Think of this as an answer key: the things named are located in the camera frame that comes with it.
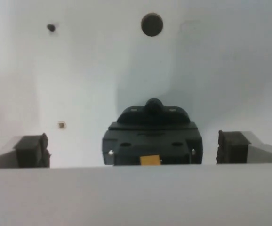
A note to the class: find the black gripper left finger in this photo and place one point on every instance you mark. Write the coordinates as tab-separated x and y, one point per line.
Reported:
30	150

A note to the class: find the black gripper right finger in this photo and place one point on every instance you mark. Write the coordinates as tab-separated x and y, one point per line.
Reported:
234	148

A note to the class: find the black D-SUB plug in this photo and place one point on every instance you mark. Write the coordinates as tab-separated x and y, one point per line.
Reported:
150	141

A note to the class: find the white task board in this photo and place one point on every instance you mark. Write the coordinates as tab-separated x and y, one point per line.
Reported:
79	70

